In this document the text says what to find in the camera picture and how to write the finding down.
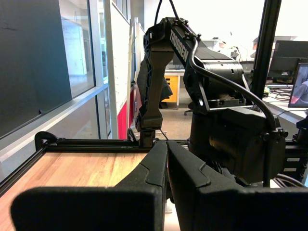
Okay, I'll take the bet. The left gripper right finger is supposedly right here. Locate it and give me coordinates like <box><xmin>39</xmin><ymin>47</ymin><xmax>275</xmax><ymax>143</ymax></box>
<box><xmin>167</xmin><ymin>141</ymin><xmax>308</xmax><ymax>231</ymax></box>

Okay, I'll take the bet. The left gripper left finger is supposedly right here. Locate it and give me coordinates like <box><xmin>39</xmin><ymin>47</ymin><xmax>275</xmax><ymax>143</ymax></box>
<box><xmin>11</xmin><ymin>141</ymin><xmax>168</xmax><ymax>231</ymax></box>

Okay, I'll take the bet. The yellow drawer cabinet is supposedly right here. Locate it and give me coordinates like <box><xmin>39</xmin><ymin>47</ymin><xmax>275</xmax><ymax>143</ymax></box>
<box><xmin>165</xmin><ymin>76</ymin><xmax>179</xmax><ymax>103</ymax></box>

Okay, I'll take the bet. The black-framed video screen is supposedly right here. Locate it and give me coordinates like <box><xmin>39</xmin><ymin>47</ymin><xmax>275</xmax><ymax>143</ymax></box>
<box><xmin>288</xmin><ymin>63</ymin><xmax>308</xmax><ymax>108</ymax></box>

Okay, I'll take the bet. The white office desk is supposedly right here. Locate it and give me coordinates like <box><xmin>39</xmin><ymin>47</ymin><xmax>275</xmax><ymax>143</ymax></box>
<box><xmin>165</xmin><ymin>68</ymin><xmax>191</xmax><ymax>106</ymax></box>

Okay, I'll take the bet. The white and red partition panel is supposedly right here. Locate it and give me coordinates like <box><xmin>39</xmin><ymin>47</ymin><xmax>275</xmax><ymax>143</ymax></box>
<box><xmin>109</xmin><ymin>0</ymin><xmax>135</xmax><ymax>140</ymax></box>

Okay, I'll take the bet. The large black desk monitor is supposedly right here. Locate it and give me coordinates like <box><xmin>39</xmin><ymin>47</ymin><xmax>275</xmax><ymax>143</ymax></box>
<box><xmin>267</xmin><ymin>40</ymin><xmax>308</xmax><ymax>85</ymax></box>

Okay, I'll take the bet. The black table frame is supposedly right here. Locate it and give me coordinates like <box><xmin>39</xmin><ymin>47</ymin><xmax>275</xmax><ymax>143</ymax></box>
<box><xmin>0</xmin><ymin>0</ymin><xmax>308</xmax><ymax>193</ymax></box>

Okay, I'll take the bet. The grey window frame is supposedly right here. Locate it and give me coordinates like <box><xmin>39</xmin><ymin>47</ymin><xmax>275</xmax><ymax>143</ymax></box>
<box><xmin>0</xmin><ymin>0</ymin><xmax>109</xmax><ymax>169</ymax></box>

